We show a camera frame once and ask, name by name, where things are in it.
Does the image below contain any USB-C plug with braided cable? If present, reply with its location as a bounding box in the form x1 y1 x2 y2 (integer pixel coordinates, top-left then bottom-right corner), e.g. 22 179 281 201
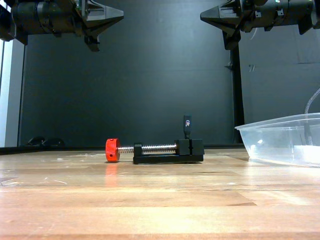
302 87 320 146

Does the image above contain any black USB-C socket adapter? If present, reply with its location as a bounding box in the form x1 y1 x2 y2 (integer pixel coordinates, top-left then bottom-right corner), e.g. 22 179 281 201
183 114 193 140

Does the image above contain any clear plastic tub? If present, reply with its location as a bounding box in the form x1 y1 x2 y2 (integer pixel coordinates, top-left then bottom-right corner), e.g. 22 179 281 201
234 112 320 168

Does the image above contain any black vise with red knob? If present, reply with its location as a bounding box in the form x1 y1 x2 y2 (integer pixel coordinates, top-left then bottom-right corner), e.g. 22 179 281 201
104 137 205 165

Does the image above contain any black curved frame foot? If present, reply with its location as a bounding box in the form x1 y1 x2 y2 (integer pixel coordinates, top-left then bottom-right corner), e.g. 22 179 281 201
42 137 65 147
27 136 46 147

